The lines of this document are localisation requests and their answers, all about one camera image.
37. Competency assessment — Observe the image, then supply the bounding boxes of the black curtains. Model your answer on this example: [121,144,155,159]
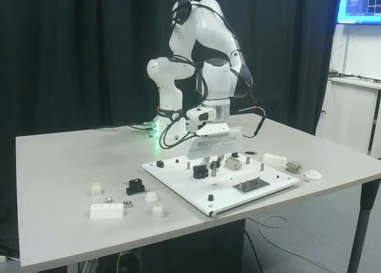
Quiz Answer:
[0,0,343,250]

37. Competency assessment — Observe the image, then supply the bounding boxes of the grey floor cable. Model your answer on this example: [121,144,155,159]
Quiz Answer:
[257,214,360,273]

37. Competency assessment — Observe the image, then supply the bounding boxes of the white cabinet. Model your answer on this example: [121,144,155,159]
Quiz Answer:
[314,75,381,160]

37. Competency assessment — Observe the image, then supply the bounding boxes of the white large gear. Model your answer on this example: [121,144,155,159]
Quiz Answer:
[304,170,323,182]

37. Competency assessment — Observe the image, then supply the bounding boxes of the thin black rod with wire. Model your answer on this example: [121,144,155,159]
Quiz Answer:
[237,105,267,137]

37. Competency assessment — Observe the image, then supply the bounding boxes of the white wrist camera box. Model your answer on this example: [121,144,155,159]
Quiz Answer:
[186,107,216,122]

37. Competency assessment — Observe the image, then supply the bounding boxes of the blue screen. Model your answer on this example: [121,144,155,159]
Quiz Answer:
[336,0,381,26]

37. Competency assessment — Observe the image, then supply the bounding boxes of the black table leg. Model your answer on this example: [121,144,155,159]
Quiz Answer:
[355,179,378,273]

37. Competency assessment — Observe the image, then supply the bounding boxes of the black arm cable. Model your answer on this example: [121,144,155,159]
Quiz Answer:
[159,54,210,150]
[170,0,258,104]

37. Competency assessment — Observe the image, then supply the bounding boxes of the long white peg holder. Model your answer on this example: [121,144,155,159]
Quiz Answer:
[89,203,125,220]

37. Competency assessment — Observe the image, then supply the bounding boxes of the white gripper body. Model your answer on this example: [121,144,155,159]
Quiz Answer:
[185,126,243,161]

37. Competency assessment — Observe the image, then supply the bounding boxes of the black D-SUB plug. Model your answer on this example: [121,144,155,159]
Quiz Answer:
[125,178,145,196]

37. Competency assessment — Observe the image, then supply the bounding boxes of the white task board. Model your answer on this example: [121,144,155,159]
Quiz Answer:
[141,152,302,218]

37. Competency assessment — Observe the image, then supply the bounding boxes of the grey plug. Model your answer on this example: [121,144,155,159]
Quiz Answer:
[285,160,302,174]

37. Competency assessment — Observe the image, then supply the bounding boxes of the white plug holder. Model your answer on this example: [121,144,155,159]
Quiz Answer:
[262,153,288,167]

